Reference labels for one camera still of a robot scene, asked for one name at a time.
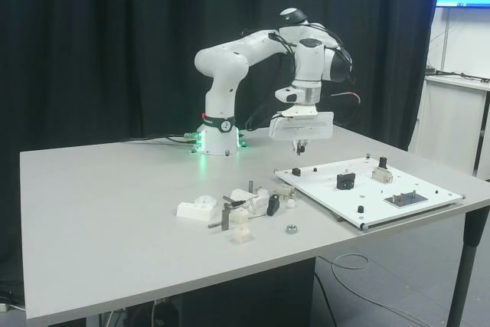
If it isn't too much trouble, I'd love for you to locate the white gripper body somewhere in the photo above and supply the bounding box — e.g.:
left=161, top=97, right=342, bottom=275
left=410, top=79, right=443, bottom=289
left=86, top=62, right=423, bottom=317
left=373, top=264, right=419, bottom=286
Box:
left=269, top=110, right=335, bottom=141

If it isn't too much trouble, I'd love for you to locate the beige plug holder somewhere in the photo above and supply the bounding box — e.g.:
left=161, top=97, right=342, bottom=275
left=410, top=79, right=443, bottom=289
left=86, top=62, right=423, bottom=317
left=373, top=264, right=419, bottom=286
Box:
left=274, top=185, right=296, bottom=201

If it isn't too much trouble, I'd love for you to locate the white wedge holder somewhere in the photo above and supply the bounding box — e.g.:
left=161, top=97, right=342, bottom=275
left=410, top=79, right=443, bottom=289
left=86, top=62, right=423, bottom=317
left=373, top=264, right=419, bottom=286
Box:
left=230, top=187, right=252, bottom=202

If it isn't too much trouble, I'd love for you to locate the white task board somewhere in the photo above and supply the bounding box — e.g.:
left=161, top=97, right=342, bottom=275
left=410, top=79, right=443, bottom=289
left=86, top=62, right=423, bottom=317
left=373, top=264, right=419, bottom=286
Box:
left=273, top=154, right=466, bottom=231

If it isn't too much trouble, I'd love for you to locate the white stepped holder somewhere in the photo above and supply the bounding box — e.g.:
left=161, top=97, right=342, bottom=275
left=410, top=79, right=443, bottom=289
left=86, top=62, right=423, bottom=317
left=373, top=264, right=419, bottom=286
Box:
left=229, top=227, right=250, bottom=246

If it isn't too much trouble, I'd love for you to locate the white holder with round holes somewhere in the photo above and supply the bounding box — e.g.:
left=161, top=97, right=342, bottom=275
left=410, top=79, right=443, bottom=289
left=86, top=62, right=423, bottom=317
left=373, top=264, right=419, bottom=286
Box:
left=176, top=200, right=217, bottom=222

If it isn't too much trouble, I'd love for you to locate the white cabinet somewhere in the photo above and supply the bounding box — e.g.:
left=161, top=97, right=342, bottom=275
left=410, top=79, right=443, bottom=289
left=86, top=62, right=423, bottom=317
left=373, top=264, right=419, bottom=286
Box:
left=414, top=73, right=490, bottom=181

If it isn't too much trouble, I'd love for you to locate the black box under table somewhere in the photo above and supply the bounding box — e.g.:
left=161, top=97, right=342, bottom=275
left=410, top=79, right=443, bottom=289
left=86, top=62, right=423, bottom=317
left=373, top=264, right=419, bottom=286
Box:
left=100, top=257, right=319, bottom=327

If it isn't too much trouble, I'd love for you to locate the black table leg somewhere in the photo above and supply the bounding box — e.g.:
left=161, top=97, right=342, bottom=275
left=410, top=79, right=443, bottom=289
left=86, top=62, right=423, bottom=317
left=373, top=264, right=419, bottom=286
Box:
left=446, top=204, right=482, bottom=327

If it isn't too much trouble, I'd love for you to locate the black curtain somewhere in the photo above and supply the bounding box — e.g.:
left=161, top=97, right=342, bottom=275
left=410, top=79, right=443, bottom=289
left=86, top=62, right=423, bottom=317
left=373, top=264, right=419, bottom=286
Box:
left=0, top=0, right=439, bottom=289

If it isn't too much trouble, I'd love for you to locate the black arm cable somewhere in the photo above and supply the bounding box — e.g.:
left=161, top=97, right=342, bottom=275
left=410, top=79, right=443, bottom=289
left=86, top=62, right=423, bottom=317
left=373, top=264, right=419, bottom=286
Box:
left=267, top=22, right=355, bottom=89

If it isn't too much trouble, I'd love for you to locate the black base cable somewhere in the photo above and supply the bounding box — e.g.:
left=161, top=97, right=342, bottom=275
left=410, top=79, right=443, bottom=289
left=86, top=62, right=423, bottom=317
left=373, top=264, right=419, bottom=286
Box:
left=126, top=132, right=204, bottom=146

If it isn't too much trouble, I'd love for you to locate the grey floor cable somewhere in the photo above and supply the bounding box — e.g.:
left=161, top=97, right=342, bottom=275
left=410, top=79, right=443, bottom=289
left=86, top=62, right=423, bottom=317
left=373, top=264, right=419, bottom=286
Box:
left=330, top=253, right=453, bottom=313

